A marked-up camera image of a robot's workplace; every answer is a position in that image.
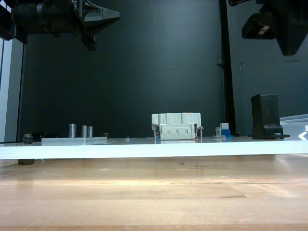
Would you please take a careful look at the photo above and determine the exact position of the white taskboard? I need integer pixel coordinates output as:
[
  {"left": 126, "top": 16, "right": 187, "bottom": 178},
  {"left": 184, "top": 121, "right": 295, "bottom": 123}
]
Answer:
[{"left": 0, "top": 137, "right": 308, "bottom": 160}]

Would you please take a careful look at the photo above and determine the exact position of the black plastic block holder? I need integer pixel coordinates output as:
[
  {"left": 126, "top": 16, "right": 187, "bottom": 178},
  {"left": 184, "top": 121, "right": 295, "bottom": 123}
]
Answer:
[{"left": 251, "top": 93, "right": 291, "bottom": 140}]

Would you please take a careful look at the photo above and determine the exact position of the clear plastic tub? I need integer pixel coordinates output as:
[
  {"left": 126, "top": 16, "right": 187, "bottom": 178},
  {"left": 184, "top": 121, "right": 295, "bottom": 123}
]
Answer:
[{"left": 279, "top": 114, "right": 308, "bottom": 141}]

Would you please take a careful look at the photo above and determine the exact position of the small blue white socket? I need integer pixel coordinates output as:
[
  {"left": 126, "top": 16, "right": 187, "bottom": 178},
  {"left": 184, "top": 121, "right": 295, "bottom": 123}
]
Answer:
[{"left": 220, "top": 122, "right": 233, "bottom": 138}]

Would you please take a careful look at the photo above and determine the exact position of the silver connector screw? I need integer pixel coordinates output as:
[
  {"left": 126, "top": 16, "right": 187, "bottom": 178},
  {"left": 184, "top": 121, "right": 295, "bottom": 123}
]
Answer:
[{"left": 196, "top": 126, "right": 205, "bottom": 142}]

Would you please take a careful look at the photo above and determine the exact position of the black board leg screw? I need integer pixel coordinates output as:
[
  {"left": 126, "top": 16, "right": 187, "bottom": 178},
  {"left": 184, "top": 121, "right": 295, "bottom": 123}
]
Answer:
[{"left": 18, "top": 133, "right": 36, "bottom": 166}]

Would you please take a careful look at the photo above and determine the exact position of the white connector housing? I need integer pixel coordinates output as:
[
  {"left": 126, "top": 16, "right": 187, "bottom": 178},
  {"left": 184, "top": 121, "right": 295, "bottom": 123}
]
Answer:
[{"left": 151, "top": 112, "right": 202, "bottom": 141}]

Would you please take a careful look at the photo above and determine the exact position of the grey window frame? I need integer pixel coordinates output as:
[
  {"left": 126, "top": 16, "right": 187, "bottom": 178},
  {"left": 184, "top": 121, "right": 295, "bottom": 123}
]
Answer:
[{"left": 0, "top": 38, "right": 25, "bottom": 143}]

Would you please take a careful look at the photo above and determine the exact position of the small silver screw post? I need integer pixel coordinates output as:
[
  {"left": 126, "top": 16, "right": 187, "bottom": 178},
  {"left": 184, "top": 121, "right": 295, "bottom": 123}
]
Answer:
[{"left": 213, "top": 127, "right": 226, "bottom": 138}]

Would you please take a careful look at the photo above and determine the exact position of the grey metal base plate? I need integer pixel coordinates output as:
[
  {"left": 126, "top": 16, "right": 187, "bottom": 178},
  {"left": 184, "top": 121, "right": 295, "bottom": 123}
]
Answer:
[{"left": 41, "top": 136, "right": 108, "bottom": 145}]

